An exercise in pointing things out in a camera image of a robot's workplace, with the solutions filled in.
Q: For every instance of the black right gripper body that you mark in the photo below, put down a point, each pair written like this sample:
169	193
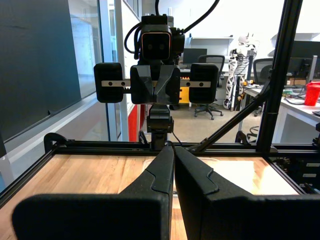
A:
108	93

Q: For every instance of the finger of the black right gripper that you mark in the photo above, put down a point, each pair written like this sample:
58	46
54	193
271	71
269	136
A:
141	87
171	86

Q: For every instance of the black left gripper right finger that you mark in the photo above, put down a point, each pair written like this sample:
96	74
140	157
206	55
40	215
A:
250	217

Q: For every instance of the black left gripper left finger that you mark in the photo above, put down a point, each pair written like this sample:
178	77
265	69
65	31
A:
100	215

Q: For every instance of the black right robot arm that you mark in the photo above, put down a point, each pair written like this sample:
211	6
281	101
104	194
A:
160	125

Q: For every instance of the yellow cabinet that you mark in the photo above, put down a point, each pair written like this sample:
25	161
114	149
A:
184	96

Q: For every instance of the red cabinet panel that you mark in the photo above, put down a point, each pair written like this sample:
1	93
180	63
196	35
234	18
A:
133	122

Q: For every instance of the black computer monitor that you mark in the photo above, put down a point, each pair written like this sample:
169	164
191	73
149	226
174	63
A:
196	55

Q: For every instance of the black box with white labels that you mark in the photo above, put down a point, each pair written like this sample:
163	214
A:
295	170

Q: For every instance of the white lattice humanoid figure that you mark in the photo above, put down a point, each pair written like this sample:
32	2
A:
240	50

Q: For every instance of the black mesh office chair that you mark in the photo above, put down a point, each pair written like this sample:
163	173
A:
260	70

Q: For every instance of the white office desk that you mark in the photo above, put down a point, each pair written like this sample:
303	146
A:
295	110

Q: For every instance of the red plastic cup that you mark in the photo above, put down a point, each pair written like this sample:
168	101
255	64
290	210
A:
312	93

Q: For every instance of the large dark monitor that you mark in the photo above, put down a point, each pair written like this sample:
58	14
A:
306	51

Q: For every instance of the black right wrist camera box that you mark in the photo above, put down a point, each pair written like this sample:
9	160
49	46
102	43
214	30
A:
156	43

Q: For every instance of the black aluminium frame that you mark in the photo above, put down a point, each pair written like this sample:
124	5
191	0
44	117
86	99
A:
277	75

